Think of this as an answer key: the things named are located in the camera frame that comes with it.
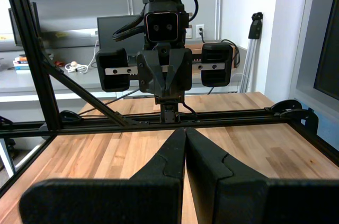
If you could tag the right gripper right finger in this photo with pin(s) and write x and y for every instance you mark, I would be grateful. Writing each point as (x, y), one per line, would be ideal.
(265, 202)

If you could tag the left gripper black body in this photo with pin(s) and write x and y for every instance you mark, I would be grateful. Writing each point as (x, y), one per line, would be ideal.
(114, 59)

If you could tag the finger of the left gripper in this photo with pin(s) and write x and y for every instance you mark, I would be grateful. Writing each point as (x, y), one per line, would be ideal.
(182, 75)
(148, 75)

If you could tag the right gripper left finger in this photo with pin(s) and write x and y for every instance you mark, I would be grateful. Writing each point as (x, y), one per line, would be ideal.
(106, 202)

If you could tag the grey desk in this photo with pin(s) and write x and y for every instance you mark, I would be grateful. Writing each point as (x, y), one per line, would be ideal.
(53, 81)

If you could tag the silver tripod with black head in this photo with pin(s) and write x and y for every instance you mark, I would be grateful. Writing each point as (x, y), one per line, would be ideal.
(255, 26)

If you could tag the stack of books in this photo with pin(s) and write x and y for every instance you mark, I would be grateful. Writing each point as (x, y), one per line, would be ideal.
(21, 62)

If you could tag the white wall outlet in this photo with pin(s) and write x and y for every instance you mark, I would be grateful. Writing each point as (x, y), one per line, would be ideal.
(200, 29)

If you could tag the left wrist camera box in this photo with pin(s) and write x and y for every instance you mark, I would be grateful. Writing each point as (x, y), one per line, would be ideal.
(161, 26)

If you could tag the black frame corner bracket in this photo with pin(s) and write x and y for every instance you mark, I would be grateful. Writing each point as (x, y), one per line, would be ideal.
(287, 105)
(69, 116)
(304, 119)

